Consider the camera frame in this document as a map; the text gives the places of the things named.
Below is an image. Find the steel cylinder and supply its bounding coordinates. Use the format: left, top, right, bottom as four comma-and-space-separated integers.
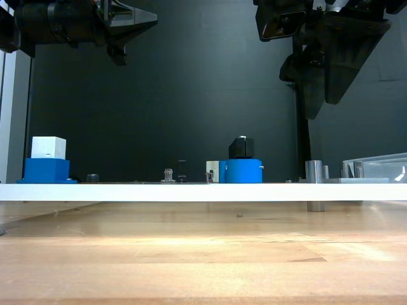
305, 160, 326, 212

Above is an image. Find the black block with silver top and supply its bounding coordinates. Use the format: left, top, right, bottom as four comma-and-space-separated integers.
228, 135, 255, 159

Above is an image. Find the clear plastic tub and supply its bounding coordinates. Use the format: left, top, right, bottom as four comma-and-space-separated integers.
341, 152, 407, 184

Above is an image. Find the blue round holder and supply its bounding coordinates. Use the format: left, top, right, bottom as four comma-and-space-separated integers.
224, 158, 264, 184

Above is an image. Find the white cube plug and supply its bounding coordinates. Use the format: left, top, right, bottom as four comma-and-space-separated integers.
31, 136, 67, 159

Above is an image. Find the white connector housing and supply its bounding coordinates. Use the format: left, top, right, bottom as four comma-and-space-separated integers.
205, 160, 228, 184

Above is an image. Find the blue square socket base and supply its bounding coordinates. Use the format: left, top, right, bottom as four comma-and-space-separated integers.
15, 158, 78, 184

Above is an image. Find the white task board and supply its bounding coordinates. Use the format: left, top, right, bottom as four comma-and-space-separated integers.
0, 182, 407, 203

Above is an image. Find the black metal frame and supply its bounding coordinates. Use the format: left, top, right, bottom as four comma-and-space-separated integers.
286, 81, 314, 179

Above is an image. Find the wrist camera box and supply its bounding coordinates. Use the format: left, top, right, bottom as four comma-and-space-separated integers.
254, 0, 308, 42

